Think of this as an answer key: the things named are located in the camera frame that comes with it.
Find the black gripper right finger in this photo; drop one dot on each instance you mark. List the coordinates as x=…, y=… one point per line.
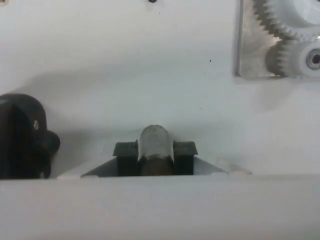
x=184, y=160

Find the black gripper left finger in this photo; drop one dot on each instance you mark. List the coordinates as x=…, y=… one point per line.
x=126, y=160

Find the thick metal round peg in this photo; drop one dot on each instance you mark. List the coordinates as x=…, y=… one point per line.
x=155, y=147

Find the white task board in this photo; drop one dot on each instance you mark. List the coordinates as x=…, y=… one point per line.
x=150, y=75

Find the white small gear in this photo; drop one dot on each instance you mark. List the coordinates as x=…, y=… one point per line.
x=297, y=60

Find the white large gear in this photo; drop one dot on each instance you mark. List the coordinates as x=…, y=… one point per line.
x=287, y=17

